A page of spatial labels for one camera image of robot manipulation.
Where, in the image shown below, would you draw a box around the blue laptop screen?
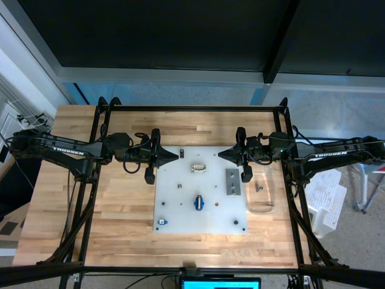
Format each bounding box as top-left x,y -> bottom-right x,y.
179,276 -> 262,289

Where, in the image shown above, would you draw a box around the black metal frame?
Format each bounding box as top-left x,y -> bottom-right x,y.
0,95 -> 385,289

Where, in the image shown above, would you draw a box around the clear plastic tub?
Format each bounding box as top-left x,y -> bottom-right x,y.
245,166 -> 279,216

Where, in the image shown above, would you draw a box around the black table-level camera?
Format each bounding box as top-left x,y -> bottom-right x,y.
180,261 -> 203,277

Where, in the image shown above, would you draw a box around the grey metal stand legs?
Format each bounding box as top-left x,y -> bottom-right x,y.
348,150 -> 385,215

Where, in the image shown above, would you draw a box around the brown cardboard box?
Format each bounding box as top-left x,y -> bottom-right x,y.
0,201 -> 31,250

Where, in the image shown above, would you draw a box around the blue mount with black clamp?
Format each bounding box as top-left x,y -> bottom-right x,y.
192,194 -> 206,211

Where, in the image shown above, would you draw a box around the white plastic step stool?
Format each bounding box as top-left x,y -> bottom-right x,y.
303,171 -> 350,240

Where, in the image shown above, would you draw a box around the white task board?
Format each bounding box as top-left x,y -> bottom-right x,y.
152,146 -> 250,235

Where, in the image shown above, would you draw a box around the black and white cable bundle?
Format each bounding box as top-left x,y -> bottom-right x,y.
15,111 -> 52,128

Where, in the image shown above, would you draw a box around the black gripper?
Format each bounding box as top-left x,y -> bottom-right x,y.
218,127 -> 265,184
132,128 -> 180,185

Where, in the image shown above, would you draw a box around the grey metal slotted block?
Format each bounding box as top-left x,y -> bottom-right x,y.
224,167 -> 241,197

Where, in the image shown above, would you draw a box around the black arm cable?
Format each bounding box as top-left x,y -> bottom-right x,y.
123,131 -> 151,175
248,134 -> 315,166

